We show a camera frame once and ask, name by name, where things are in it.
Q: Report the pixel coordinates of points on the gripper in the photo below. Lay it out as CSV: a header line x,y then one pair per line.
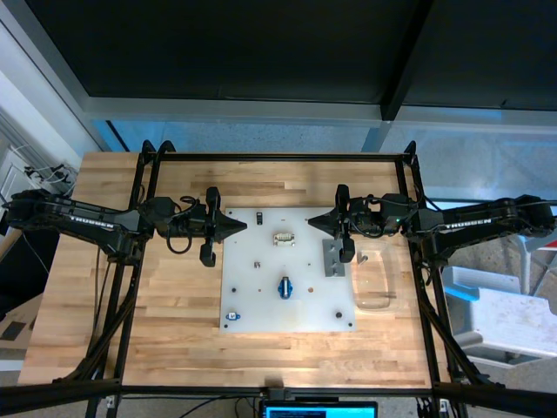
x,y
213,224
348,220

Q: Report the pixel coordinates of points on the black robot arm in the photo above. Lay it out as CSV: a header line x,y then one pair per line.
x,y
87,220
467,224

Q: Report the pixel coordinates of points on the white taskboard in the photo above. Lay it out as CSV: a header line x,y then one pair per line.
x,y
270,244

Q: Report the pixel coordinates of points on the grey metal block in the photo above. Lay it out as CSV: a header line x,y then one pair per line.
x,y
330,265

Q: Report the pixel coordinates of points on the beige connector housing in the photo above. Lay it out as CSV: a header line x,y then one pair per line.
x,y
284,239

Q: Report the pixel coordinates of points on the clear plastic tub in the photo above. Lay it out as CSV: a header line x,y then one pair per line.
x,y
370,283

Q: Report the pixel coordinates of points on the small blue connector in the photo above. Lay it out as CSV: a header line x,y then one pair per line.
x,y
232,315

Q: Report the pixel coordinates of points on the laptop screen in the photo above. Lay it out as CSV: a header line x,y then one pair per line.
x,y
317,410

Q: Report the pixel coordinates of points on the white metal cart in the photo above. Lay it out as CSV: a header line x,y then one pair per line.
x,y
500,313

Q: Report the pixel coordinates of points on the cardboard box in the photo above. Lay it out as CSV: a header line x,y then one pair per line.
x,y
17,322

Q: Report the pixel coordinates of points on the black aluminium frame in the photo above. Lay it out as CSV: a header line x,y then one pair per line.
x,y
278,157

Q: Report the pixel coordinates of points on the blue connector mount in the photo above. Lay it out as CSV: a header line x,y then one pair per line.
x,y
278,291

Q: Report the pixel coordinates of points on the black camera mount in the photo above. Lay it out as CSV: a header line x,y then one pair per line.
x,y
277,392

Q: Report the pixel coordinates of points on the white metal chair frame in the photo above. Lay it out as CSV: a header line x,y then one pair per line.
x,y
526,248

